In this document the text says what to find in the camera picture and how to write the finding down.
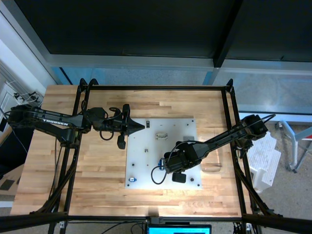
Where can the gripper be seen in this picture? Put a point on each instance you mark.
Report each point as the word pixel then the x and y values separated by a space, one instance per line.
pixel 124 122
pixel 179 178

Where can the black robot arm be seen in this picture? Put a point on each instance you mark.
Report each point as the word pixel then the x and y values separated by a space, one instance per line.
pixel 219 140
pixel 48 120

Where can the black rectangular socket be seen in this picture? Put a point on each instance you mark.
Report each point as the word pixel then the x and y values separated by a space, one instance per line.
pixel 148 124

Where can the white task board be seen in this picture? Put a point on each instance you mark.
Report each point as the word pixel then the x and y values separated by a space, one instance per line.
pixel 146 175

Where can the clear plastic tub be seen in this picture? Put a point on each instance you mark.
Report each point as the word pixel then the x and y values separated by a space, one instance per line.
pixel 212 169

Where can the grey metal plate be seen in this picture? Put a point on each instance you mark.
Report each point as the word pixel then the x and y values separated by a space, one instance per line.
pixel 189 138

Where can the blue block holder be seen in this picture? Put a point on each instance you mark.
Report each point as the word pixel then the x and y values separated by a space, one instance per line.
pixel 135 180

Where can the screen with blue edge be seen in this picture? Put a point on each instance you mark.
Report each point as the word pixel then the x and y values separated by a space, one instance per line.
pixel 178 230

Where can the white foam block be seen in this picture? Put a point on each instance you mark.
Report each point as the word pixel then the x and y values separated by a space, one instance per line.
pixel 263 165

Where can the grey metal stand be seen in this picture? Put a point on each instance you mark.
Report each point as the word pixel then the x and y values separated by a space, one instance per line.
pixel 294 151

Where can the brown cardboard box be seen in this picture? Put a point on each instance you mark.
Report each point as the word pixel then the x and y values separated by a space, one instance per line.
pixel 9 173

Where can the red sign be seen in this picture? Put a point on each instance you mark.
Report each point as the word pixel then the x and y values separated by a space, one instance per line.
pixel 308 136

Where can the blue connector mount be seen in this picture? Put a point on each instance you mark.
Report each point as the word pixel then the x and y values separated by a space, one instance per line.
pixel 159 168

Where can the black aluminium table frame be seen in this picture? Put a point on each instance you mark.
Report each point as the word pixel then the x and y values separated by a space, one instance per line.
pixel 156 88

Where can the black table-level camera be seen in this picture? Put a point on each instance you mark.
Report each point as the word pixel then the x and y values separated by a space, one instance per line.
pixel 156 220

